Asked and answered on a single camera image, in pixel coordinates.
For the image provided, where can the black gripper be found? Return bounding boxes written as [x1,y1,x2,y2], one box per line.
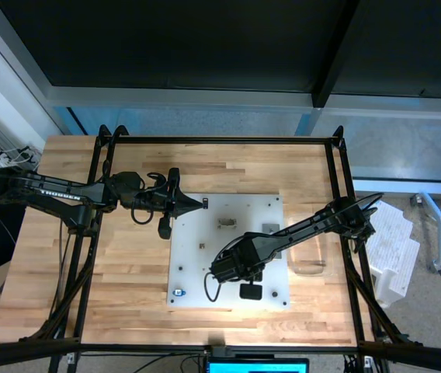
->
[210,248,263,301]
[133,167,203,240]

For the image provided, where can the white taskboard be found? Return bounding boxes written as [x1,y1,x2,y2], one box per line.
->
[165,193,292,308]

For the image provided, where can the beige rectangular connector housing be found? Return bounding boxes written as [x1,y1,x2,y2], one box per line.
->
[217,217,239,232]

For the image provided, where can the clear plastic tub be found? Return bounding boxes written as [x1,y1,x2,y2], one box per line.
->
[286,215,328,277]

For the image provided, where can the blue laptop screen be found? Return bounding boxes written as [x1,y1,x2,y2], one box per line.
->
[204,357,310,373]

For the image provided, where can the white foam packaging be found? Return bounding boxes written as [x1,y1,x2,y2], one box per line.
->
[362,204,419,310]

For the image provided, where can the thin black camera cable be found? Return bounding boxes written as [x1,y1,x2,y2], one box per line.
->
[145,172,167,188]

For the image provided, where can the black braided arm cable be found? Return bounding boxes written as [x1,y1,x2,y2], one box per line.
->
[130,204,154,225]

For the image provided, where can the black table-level camera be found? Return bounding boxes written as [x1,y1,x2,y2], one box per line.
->
[208,340,231,358]

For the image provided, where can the black aluminium frame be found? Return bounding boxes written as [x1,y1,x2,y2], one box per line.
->
[0,124,441,373]

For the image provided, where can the white and black cable bundle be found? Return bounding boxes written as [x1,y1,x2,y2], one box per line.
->
[0,145,37,164]

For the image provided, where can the black vertical post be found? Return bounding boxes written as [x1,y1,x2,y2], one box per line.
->
[311,0,363,109]

